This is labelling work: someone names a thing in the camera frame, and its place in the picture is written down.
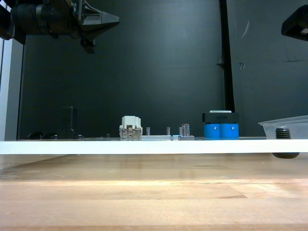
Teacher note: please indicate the clear acrylic block with pins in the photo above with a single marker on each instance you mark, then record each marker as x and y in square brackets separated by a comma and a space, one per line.
[156, 137]

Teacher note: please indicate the white taskboard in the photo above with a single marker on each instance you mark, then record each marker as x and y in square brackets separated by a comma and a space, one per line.
[154, 146]

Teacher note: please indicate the clear plastic tub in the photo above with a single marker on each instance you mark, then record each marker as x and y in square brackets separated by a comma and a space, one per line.
[298, 127]

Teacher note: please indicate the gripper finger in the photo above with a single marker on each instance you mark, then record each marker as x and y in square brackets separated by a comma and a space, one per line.
[109, 19]
[101, 30]

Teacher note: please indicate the black rubber board foot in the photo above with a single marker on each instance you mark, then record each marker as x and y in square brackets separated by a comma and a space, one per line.
[286, 155]

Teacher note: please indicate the black screw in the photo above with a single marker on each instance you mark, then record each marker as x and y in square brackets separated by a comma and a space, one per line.
[282, 133]

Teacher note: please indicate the blue and black socket block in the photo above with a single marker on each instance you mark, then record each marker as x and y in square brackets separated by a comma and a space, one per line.
[221, 131]

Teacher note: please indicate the beige connector housing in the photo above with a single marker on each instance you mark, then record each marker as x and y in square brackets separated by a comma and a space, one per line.
[130, 130]

